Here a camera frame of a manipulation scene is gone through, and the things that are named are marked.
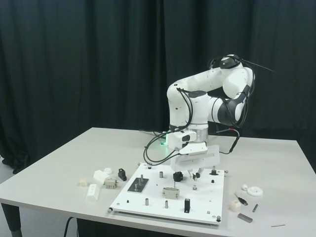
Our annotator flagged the thin black cable tie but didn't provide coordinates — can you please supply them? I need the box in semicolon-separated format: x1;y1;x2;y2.
242;58;277;73

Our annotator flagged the thin black rod on wire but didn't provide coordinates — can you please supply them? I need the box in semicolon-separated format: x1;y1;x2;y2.
215;126;242;156

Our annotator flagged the white task board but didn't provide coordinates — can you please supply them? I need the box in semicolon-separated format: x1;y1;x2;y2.
107;162;230;221

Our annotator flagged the white holder with holes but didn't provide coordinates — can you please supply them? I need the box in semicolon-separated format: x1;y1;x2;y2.
84;184;101;203

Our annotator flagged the black curtain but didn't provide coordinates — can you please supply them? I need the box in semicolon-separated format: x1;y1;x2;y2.
0;0;316;175

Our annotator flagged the black floor cable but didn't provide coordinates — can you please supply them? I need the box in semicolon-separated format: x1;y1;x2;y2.
64;216;75;237

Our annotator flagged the beige metal D-SUB plug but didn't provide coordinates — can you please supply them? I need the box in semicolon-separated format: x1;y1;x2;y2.
103;178;120;190

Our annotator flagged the white block holder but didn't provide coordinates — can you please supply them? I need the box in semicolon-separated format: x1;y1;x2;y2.
93;169;110;185

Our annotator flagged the black USB plug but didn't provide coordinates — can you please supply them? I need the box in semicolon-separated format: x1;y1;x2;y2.
234;192;249;207

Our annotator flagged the black cable loop bundle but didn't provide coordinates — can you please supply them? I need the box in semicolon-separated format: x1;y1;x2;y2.
144;132;182;165

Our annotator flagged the white large gear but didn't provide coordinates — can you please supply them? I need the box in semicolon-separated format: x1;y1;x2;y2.
247;187;264;198

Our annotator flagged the black table leg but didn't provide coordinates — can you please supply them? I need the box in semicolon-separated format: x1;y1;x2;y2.
0;203;21;237

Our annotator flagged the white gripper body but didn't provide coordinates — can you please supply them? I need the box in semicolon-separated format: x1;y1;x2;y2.
170;145;221;172

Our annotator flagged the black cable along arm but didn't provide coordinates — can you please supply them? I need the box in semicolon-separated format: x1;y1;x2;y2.
176;86;196;129

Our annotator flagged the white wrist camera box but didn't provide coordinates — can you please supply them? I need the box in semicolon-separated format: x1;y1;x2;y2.
167;130;198;150

